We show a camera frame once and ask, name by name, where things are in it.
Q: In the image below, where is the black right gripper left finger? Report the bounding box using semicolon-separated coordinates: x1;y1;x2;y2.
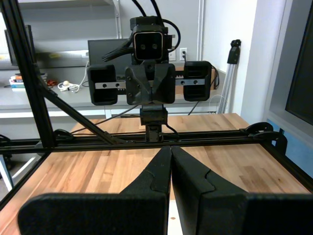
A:
17;146;171;235

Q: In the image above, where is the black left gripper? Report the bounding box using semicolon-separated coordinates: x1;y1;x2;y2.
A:
87;60;213;106

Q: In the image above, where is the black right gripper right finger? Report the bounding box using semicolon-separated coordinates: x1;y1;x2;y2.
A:
172;146;313;235

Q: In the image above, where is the black computer monitor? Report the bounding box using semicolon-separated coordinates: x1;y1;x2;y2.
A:
87;38;134;75

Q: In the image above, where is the white task board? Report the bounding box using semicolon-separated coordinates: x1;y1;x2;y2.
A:
167;193;183;235

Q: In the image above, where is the grey workbench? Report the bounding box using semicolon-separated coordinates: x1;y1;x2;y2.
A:
0;66;242;123

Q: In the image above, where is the folded tripod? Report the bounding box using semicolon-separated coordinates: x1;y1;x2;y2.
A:
218;39;243;115

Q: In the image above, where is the stack of books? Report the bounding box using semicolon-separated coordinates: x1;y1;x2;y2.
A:
9;72;48;92

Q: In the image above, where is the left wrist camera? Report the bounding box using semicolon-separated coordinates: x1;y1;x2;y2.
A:
133;29;164;61

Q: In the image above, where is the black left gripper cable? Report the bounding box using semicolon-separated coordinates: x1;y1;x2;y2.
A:
102;40;134;63

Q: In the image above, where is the coiled white cable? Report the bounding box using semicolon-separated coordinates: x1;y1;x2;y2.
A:
57;80;81;94

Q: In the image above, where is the black aluminium frame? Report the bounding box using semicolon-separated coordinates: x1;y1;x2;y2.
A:
0;0;313;211

